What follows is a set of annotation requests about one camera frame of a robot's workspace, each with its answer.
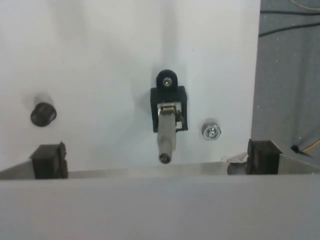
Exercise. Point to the white task board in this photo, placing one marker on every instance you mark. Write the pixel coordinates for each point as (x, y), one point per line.
(100, 62)

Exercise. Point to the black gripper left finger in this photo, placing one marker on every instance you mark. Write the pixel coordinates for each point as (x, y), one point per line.
(48, 162)

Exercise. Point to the metal hex bolt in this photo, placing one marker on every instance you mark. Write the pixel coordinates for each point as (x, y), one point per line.
(212, 131)

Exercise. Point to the small round dark plug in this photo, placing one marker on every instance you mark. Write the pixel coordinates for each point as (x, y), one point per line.
(43, 115)

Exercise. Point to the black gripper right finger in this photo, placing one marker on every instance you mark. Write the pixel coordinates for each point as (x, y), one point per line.
(263, 160)

